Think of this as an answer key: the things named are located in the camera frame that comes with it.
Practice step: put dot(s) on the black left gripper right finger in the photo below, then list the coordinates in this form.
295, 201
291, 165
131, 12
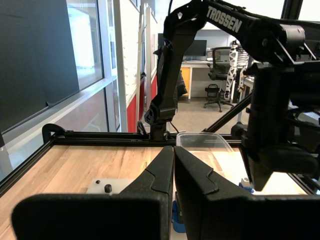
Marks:
237, 217

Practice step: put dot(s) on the black hanging coat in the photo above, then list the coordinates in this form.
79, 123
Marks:
183, 87

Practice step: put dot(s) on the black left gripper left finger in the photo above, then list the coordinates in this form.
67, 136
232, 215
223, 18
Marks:
100, 215

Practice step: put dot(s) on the white lattice stand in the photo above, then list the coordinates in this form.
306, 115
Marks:
229, 75

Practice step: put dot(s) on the black knurled knob screw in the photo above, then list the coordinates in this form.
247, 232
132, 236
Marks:
108, 188

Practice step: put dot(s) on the black computer monitor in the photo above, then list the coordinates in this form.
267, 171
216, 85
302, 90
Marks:
313, 30
197, 48

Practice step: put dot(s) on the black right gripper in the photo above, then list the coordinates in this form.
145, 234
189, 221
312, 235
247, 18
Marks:
272, 112

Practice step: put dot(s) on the small blue white connector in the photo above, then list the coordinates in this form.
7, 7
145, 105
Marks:
246, 186

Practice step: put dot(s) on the white desk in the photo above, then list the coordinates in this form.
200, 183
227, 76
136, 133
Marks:
200, 82

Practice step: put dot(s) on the white mounting board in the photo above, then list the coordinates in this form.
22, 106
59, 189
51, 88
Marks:
117, 185

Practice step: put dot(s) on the clear plastic tub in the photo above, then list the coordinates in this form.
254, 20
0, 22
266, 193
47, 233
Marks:
202, 143

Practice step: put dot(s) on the yellow drawer cabinet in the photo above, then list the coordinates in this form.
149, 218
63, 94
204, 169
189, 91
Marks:
188, 72

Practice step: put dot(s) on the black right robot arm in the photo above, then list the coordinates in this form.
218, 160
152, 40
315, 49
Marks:
175, 62

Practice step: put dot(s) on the blue clamp with black block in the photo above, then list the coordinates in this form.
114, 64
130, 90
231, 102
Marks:
178, 226

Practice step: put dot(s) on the black office chair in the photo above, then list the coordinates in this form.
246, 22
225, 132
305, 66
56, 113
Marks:
217, 73

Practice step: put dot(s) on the black aluminium frame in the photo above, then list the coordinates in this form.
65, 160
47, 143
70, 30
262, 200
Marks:
100, 138

